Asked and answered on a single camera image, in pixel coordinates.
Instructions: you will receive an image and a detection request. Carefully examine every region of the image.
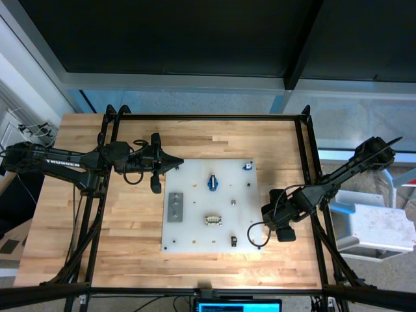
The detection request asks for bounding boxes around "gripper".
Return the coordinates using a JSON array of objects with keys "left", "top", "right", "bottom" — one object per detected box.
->
[
  {"left": 261, "top": 188, "right": 308, "bottom": 243},
  {"left": 125, "top": 133, "right": 185, "bottom": 194}
]

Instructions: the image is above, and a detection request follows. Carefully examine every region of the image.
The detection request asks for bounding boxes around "grey HAN10E hub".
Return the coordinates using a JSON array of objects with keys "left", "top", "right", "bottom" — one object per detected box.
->
[{"left": 203, "top": 215, "right": 224, "bottom": 228}]

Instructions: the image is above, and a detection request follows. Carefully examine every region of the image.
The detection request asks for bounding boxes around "clear plastic tub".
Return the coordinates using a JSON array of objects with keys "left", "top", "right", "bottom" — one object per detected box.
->
[{"left": 262, "top": 187, "right": 293, "bottom": 241}]

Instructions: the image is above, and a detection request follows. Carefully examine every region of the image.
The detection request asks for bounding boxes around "blue clamp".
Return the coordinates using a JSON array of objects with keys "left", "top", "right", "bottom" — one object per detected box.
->
[{"left": 205, "top": 174, "right": 219, "bottom": 193}]

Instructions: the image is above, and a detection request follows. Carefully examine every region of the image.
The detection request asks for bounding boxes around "grey metal plate with pegs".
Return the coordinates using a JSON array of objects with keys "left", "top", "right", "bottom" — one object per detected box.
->
[{"left": 167, "top": 192, "right": 185, "bottom": 224}]

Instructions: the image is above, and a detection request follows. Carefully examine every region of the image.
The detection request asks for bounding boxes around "white plastic board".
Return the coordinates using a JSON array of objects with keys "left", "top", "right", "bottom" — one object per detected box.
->
[{"left": 161, "top": 159, "right": 266, "bottom": 254}]

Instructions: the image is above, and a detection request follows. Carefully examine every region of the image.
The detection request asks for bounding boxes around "white step stool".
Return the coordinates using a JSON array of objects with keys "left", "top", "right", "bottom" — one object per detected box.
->
[{"left": 331, "top": 190, "right": 416, "bottom": 263}]

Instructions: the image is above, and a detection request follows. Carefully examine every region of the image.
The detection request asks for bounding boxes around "blue laptop screen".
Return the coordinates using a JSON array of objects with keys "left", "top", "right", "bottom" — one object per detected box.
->
[{"left": 194, "top": 298, "right": 283, "bottom": 312}]

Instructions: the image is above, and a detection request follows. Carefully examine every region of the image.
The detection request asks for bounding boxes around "pale blue plastic stool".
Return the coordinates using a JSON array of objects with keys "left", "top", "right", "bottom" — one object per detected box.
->
[{"left": 380, "top": 165, "right": 416, "bottom": 209}]

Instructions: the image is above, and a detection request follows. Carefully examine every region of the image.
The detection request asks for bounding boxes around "brown cardboard sheet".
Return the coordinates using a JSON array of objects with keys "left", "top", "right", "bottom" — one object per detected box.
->
[{"left": 0, "top": 219, "right": 33, "bottom": 261}]

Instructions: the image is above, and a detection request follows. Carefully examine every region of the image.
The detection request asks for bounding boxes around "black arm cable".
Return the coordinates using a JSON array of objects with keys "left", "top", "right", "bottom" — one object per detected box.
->
[
  {"left": 122, "top": 167, "right": 146, "bottom": 185},
  {"left": 246, "top": 185, "right": 308, "bottom": 250}
]

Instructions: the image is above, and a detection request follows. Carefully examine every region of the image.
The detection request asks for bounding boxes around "black table camera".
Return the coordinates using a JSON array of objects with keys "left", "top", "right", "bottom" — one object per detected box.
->
[{"left": 197, "top": 281, "right": 214, "bottom": 298}]

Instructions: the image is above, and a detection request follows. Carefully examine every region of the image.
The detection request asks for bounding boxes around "black metal frame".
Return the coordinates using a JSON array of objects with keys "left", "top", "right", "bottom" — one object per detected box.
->
[{"left": 0, "top": 103, "right": 416, "bottom": 312}]

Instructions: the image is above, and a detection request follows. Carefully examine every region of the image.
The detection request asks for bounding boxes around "cable bundle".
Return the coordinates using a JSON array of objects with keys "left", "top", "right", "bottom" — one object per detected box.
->
[{"left": 18, "top": 122, "right": 56, "bottom": 139}]

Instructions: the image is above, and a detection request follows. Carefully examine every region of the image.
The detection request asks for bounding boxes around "black upright post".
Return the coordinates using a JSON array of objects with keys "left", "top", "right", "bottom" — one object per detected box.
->
[{"left": 283, "top": 0, "right": 326, "bottom": 91}]

